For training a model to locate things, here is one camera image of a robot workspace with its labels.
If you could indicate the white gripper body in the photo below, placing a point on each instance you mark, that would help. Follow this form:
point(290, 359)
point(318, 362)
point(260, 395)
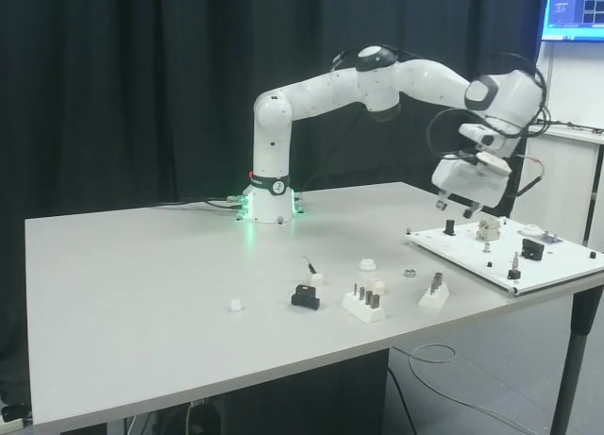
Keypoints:
point(472, 182)

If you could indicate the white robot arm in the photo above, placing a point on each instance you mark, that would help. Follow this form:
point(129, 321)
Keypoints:
point(325, 90)

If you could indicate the metal square peg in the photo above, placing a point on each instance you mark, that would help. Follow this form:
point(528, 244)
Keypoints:
point(439, 282)

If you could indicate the white stepped peg holder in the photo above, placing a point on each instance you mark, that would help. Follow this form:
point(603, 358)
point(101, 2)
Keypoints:
point(434, 300)

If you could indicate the thick dark metal peg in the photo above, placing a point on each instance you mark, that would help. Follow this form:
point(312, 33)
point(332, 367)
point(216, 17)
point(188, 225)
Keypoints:
point(376, 300)

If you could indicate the thin metal peg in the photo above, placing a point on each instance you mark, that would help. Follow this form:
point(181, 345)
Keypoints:
point(355, 289)

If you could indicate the white task board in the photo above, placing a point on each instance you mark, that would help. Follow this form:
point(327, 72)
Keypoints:
point(462, 251)

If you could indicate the metal bolt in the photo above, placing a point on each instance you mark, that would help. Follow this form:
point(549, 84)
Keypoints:
point(409, 272)

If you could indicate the white medium gear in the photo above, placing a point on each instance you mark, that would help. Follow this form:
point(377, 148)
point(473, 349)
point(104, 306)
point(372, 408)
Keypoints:
point(366, 265)

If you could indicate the beige Ethernet plug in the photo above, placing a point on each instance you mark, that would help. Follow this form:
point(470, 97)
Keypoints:
point(377, 285)

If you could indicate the white cabinet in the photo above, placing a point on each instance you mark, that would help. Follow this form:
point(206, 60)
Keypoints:
point(578, 204)

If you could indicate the black USB plug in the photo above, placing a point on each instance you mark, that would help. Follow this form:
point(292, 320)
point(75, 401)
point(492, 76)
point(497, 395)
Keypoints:
point(311, 266)

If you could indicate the small white plug holder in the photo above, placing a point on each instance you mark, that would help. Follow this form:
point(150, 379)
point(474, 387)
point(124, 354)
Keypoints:
point(317, 279)

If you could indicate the black D-SUB plug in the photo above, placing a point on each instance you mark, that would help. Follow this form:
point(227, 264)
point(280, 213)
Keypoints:
point(306, 299)

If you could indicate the black table leg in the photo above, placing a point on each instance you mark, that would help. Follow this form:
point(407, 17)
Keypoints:
point(578, 359)

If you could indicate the blue screen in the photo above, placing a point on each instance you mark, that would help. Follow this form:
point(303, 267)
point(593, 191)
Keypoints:
point(575, 10)

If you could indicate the white small gear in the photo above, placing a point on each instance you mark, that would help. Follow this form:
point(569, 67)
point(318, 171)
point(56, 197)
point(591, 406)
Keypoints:
point(235, 305)

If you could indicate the black curtain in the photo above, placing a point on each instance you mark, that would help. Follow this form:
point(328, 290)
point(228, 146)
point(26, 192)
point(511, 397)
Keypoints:
point(141, 76)

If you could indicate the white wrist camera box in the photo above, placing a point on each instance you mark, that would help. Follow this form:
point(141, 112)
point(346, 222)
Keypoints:
point(474, 134)

